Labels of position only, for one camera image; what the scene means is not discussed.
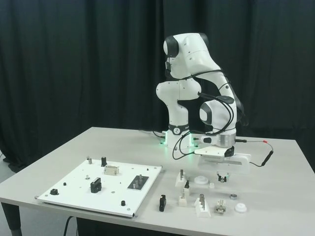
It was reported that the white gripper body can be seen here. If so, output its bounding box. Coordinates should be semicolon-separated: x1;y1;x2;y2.
197;152;252;171

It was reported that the flat white mounting plate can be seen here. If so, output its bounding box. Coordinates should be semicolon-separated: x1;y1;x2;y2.
193;147;228;157

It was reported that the metal rectangular plug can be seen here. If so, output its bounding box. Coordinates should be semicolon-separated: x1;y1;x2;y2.
214;199;226;212

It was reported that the white multi-peg holder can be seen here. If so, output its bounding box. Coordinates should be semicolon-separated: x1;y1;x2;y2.
194;198;212;218
174;174;189;189

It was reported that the black D-SUB plug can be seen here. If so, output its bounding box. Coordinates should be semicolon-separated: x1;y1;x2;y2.
158;194;168;212

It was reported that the black control cabinet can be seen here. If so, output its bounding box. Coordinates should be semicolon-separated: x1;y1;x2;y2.
76;217;153;236

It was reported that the white task board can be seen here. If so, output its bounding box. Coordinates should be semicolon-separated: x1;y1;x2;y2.
34;157;163;218

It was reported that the black curtain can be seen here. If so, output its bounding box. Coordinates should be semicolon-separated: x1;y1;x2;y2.
0;0;315;173

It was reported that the black table leg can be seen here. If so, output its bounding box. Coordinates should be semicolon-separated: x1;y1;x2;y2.
1;203;20;236

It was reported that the silver wrist ring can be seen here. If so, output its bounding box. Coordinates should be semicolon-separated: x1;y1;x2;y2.
216;134;237;148

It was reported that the black rod on wire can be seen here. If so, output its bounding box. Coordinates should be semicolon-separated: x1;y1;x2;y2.
235;139;275;168

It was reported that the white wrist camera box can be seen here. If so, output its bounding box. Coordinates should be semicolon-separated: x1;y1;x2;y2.
201;136;217;146

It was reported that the thick black floor cable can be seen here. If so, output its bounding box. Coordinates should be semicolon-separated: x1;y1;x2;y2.
64;215;74;236

